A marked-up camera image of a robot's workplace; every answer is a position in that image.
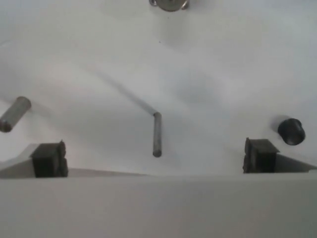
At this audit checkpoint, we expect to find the black waterproof plug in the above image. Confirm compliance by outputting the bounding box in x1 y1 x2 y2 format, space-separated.
277 118 306 146

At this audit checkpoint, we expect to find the metal BNC plug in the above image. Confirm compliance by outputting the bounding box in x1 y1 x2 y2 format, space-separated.
158 0 185 12

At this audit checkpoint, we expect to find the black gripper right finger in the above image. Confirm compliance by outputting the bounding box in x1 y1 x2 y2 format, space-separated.
243 137 317 174

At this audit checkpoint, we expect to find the white task board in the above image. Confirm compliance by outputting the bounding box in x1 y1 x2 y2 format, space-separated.
0 0 317 178

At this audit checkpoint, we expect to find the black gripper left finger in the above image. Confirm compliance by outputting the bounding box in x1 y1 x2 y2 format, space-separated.
0 140 69 179

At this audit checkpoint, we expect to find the thick metal round peg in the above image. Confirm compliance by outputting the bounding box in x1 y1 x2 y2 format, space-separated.
0 96 32 133

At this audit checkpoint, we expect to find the thin metal round peg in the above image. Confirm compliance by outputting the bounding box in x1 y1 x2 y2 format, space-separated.
152 112 162 158

